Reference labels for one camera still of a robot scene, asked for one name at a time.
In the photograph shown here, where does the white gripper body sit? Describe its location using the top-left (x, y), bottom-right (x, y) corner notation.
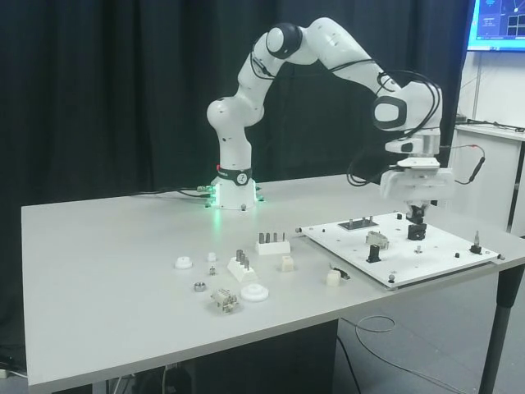
top-left (379, 167), bottom-right (455, 202)

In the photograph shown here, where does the white task board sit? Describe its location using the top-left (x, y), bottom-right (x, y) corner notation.
top-left (295, 211), bottom-right (506, 292)

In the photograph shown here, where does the white cabinet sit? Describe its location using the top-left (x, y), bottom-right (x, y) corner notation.
top-left (453, 121), bottom-right (525, 239)

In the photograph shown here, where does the black table leg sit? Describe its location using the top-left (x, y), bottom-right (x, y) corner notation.
top-left (478, 262), bottom-right (518, 394)

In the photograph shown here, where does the white square peg holder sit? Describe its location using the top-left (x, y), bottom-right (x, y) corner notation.
top-left (254, 240), bottom-right (293, 257)

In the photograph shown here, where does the blue screen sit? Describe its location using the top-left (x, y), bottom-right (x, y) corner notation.
top-left (467, 0), bottom-right (525, 53)

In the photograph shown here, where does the white round peg holder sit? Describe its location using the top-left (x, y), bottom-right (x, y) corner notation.
top-left (226, 257), bottom-right (260, 285)

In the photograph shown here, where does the white large gear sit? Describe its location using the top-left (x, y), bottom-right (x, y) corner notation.
top-left (240, 283), bottom-right (270, 305)

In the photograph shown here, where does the beige waterproof plug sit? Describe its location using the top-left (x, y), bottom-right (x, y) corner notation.
top-left (208, 287), bottom-right (240, 315)

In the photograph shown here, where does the black curtain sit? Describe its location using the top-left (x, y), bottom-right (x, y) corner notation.
top-left (0, 0), bottom-right (473, 373)

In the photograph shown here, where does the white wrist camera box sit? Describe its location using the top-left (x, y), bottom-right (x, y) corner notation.
top-left (385, 137), bottom-right (423, 155)

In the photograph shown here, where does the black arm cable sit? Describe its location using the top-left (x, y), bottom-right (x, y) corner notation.
top-left (249, 51), bottom-right (445, 186)

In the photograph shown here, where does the black base cable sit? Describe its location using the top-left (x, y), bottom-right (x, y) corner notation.
top-left (137, 186), bottom-right (214, 202)

